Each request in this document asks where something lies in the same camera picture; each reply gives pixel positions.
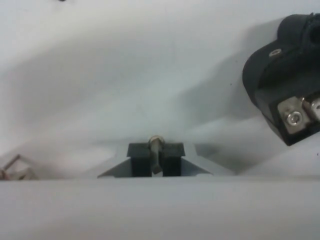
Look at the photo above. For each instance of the white task board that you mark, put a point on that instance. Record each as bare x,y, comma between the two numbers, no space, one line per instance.
100,75

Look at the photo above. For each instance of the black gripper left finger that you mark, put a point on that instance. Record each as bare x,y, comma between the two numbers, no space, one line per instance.
140,160

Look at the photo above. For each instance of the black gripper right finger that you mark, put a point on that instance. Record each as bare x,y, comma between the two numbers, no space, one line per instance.
172,160

